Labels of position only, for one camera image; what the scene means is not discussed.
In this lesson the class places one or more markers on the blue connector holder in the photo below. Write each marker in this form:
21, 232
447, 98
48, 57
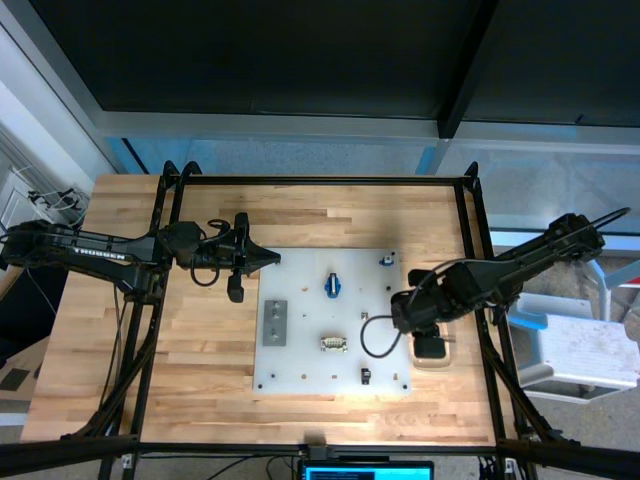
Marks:
331, 286

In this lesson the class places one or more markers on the grey aluminium plate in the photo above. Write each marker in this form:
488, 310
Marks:
276, 324

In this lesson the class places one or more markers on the silver backdrop frame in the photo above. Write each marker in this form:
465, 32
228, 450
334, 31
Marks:
250, 124

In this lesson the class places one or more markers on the beige HAN10E hub housing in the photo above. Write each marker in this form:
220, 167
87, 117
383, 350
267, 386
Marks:
334, 345

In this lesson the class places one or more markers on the black metal rig frame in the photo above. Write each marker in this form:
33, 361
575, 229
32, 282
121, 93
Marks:
310, 180

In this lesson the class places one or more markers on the silver corner bracket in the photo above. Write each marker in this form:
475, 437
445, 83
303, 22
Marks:
510, 466
126, 461

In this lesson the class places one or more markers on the black plastic connector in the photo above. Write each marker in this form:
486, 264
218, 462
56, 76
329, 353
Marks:
365, 376

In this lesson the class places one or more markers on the small black table camera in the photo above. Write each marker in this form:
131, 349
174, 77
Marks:
316, 445

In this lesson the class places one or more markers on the laptop screen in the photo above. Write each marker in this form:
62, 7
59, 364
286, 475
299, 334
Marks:
365, 472

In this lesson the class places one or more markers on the white chair with red seat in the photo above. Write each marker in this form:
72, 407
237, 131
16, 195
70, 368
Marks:
597, 280

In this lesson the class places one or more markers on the silver metal post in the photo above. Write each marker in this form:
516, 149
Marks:
273, 333
275, 312

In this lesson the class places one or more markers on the black backdrop post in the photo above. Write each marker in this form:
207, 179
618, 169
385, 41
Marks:
462, 90

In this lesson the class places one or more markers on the brown cardboard box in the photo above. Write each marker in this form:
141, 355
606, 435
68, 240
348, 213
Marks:
22, 370

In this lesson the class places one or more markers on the white base board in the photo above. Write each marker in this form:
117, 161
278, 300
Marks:
300, 350

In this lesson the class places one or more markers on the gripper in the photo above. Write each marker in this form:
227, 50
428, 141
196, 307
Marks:
240, 260
417, 315

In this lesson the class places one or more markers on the white plastic step stool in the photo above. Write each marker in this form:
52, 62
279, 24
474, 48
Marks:
585, 350

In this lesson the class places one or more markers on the blue and white small fixture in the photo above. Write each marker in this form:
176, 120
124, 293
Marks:
386, 260

